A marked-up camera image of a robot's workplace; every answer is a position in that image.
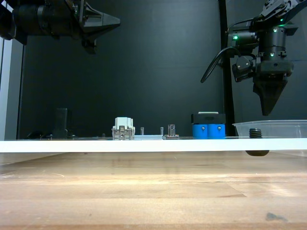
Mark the blue D-sub connector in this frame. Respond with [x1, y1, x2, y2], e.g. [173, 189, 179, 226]
[190, 111, 227, 139]

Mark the white plastic board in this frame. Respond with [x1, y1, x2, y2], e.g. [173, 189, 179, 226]
[0, 136, 307, 153]

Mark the black round foot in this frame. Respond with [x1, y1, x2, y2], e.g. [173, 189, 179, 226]
[245, 150, 271, 157]

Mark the small black clamp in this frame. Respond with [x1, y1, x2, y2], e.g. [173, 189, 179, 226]
[51, 107, 73, 139]

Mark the small silver bracket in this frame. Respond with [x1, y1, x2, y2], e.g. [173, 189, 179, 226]
[163, 124, 180, 140]

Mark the clear plastic tub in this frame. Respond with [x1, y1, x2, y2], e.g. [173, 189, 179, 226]
[232, 119, 307, 140]

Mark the black threaded M12 stud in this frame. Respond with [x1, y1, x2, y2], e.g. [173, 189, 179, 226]
[249, 128, 262, 139]

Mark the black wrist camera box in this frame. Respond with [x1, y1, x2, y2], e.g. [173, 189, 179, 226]
[231, 54, 256, 83]

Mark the grey connector housing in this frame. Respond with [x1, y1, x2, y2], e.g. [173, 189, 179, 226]
[111, 116, 136, 141]

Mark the black wall post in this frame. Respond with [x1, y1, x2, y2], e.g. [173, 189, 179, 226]
[217, 0, 235, 137]

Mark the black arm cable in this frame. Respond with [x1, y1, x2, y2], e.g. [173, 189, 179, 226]
[200, 46, 243, 84]

